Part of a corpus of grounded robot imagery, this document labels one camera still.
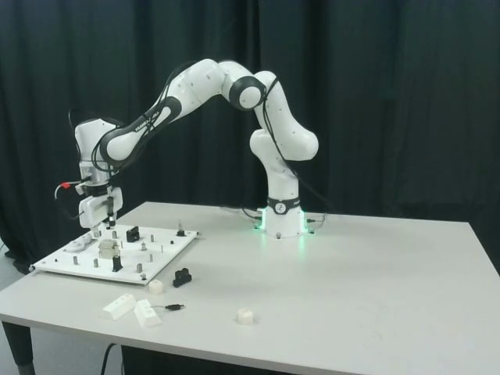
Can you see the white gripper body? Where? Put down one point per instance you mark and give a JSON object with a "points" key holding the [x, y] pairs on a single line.
{"points": [[93, 213]]}

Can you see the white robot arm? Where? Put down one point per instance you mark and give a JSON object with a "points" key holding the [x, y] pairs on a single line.
{"points": [[195, 82]]}

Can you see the black Ethernet plug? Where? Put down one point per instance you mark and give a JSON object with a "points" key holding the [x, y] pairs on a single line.
{"points": [[133, 234]]}

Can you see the white large gear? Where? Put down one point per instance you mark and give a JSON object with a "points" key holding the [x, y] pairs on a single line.
{"points": [[76, 247]]}

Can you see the metal square peg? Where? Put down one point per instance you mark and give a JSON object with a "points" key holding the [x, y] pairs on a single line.
{"points": [[138, 268], [95, 263]]}

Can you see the metal BNC plug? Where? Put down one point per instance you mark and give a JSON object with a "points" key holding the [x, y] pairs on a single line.
{"points": [[143, 247]]}

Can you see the white task board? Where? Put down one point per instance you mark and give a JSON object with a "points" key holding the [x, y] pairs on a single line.
{"points": [[164, 258]]}

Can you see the long white peg holder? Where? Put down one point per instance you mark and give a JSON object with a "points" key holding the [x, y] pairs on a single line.
{"points": [[120, 307], [147, 313]]}

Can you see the black D-SUB plug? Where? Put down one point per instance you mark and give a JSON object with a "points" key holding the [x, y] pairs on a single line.
{"points": [[182, 278]]}

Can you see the grey table leg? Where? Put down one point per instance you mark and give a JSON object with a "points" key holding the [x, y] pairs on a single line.
{"points": [[17, 351]]}

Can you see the black under-table cabinet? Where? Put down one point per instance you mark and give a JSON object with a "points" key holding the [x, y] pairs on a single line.
{"points": [[156, 365]]}

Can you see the black curtain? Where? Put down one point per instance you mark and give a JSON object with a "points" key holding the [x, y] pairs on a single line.
{"points": [[78, 58]]}

